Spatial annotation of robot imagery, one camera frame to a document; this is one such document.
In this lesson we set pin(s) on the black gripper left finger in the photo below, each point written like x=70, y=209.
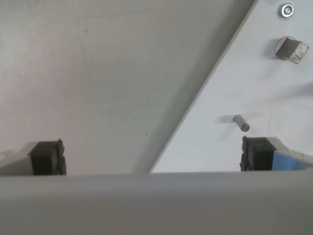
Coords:
x=46, y=159

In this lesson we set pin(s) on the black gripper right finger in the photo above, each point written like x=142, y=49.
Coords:
x=259, y=156

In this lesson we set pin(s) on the metal round peg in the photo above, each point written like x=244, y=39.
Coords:
x=241, y=123

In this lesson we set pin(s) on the white task board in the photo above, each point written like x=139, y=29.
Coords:
x=232, y=85

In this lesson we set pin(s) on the metal square peg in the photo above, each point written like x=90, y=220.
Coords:
x=292, y=50

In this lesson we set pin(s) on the metal board corner screw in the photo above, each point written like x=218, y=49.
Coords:
x=286, y=10

